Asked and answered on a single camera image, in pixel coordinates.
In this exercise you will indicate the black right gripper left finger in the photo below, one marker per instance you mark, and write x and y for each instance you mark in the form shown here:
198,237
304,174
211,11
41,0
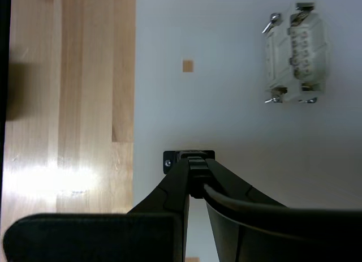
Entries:
85,239

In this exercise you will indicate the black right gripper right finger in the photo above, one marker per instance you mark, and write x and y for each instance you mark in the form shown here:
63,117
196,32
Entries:
229,182

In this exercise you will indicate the black USB connector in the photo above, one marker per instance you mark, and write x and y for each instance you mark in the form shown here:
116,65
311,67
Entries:
196,171

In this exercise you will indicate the beige connector housing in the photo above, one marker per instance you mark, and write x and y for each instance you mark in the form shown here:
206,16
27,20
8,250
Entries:
299,55

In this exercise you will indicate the white board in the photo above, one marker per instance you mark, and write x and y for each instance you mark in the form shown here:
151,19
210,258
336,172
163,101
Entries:
226,103

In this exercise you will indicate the silver housing latch lever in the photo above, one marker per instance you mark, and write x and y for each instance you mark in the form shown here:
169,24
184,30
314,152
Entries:
271,23
309,100
275,95

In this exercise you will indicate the silver mount screw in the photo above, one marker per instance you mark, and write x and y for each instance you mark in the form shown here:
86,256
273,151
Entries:
168,163

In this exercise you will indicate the black aluminium frame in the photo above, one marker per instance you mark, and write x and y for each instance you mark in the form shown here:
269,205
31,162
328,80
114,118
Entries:
4,75

